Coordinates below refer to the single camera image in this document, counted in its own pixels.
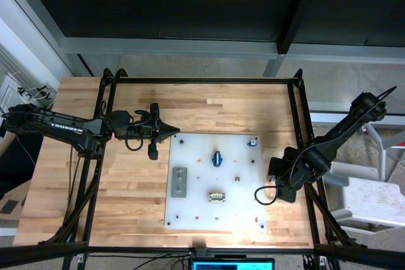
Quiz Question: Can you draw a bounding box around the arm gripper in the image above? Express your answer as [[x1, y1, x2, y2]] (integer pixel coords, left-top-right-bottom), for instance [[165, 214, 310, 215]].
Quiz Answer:
[[128, 102, 182, 161], [268, 147, 313, 203]]

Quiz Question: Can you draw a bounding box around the blue connector with silver cylinder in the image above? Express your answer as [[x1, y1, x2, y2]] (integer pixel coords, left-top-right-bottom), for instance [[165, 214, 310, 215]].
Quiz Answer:
[[211, 149, 224, 168]]

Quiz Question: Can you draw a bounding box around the beige connector base housing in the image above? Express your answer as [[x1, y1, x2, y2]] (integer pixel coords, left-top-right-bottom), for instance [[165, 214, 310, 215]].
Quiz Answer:
[[207, 190, 227, 204]]

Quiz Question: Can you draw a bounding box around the grey metal plate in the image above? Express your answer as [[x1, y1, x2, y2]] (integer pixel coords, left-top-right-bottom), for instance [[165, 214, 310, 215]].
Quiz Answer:
[[170, 166, 189, 199]]

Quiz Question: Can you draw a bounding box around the white plastic board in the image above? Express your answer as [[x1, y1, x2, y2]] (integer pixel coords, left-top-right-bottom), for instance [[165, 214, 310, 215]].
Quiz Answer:
[[163, 132, 268, 235]]

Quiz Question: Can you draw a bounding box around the white plastic chair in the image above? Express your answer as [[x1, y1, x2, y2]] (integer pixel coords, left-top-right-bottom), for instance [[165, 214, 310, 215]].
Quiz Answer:
[[322, 121, 405, 236]]

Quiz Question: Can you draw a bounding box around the blue-edged screen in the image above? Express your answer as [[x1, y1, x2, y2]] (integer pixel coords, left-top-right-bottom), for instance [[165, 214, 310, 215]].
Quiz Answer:
[[189, 257, 276, 270]]

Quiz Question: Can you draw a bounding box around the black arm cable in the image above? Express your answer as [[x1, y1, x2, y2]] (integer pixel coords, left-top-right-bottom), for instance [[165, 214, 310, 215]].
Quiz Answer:
[[254, 185, 280, 207], [125, 136, 144, 152]]

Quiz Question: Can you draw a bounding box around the black metal frame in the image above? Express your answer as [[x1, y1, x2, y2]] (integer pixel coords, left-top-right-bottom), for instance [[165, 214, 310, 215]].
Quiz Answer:
[[0, 67, 405, 270]]

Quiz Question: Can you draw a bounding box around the small black camera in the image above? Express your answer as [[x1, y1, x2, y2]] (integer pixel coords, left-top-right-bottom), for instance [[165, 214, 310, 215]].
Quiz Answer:
[[192, 240, 208, 257]]

